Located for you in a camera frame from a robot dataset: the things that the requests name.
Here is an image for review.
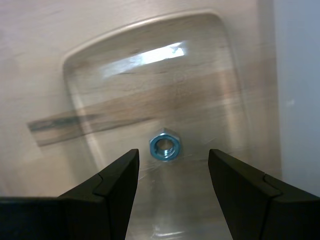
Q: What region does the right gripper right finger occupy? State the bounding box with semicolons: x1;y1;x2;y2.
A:
208;148;320;240

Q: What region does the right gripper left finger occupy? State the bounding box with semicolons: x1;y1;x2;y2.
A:
0;148;140;240

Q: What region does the clear plastic tub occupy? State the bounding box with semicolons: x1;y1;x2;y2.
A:
61;9;278;240

